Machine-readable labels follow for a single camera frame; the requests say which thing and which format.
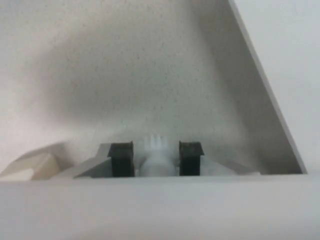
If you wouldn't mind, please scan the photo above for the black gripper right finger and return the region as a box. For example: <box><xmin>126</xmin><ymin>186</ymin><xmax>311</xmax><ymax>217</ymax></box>
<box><xmin>177</xmin><ymin>140</ymin><xmax>261</xmax><ymax>177</ymax></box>

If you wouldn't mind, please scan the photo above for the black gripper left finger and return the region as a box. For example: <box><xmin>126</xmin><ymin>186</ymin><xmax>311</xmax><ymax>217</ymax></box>
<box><xmin>72</xmin><ymin>141</ymin><xmax>135</xmax><ymax>179</ymax></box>

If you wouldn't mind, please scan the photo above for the white small gear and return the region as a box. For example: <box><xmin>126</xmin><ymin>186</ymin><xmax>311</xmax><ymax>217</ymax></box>
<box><xmin>136</xmin><ymin>133</ymin><xmax>180</xmax><ymax>178</ymax></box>

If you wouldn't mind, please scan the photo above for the small white holder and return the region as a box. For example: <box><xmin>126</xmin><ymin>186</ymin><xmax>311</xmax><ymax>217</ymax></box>
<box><xmin>0</xmin><ymin>141</ymin><xmax>74</xmax><ymax>181</ymax></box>

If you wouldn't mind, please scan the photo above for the white task board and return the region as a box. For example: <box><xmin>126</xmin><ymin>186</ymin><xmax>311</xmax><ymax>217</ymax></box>
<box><xmin>228</xmin><ymin>0</ymin><xmax>320</xmax><ymax>175</ymax></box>

